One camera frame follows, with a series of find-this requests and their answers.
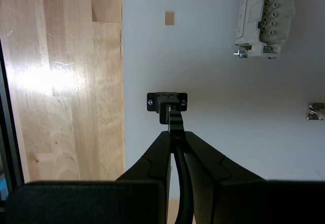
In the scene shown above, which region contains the blue-edged screen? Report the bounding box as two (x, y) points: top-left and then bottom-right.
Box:
(0, 170), (8, 201)

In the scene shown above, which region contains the beige multi-pin connector housing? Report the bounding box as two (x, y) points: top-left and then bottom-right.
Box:
(233, 0), (298, 59)

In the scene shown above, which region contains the white task board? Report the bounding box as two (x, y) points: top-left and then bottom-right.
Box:
(121, 0), (325, 224)

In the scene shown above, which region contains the silver connector screw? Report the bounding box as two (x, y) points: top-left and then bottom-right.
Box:
(234, 49), (249, 59)

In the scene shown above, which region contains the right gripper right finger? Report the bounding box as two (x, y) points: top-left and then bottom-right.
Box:
(184, 132), (325, 224)

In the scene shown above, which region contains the small silver metal socket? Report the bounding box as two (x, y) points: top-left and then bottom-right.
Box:
(306, 102), (325, 121)

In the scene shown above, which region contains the black USB socket housing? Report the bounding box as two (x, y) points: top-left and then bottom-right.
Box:
(146, 91), (188, 125)

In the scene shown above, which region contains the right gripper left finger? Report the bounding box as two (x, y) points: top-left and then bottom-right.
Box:
(5, 132), (172, 224)

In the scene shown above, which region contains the black USB plug with cable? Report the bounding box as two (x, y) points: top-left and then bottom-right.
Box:
(166, 104), (196, 224)

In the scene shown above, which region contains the black table frame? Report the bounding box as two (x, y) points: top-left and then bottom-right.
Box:
(0, 37), (26, 202)

